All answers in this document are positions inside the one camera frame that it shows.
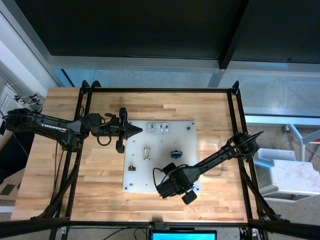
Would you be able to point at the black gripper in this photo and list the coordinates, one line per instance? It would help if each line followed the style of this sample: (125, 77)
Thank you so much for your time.
(189, 197)
(121, 130)

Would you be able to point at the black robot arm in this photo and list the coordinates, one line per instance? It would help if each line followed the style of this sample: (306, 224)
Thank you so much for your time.
(212, 157)
(52, 126)

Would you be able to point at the small black clamp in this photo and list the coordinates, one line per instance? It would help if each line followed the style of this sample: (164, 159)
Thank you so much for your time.
(132, 168)

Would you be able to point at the screen with blue edge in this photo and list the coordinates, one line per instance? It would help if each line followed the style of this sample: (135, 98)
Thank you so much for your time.
(182, 236)

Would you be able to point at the blue D-sub connector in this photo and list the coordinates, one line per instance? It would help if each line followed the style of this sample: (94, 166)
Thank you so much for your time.
(176, 155)

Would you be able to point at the white plastic board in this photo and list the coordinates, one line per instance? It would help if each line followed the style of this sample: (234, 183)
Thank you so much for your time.
(145, 175)

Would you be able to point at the clear plastic tub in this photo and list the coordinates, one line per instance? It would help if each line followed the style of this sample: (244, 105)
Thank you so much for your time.
(208, 144)

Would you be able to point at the white plastic step stool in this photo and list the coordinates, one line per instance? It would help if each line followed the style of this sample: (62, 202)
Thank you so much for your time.
(292, 175)

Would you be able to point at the brown cardboard box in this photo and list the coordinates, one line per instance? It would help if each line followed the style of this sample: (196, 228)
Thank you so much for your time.
(12, 180)

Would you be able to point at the small black camera box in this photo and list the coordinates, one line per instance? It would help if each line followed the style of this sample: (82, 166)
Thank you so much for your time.
(158, 225)

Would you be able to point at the black metal frame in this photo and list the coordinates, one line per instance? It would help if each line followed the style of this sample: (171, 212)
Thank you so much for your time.
(160, 89)

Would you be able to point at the silver frame bracket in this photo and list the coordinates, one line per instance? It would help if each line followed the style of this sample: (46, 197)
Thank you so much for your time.
(64, 230)
(254, 232)

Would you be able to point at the grey metal chair frame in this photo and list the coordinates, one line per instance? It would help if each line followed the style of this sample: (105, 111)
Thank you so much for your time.
(302, 150)

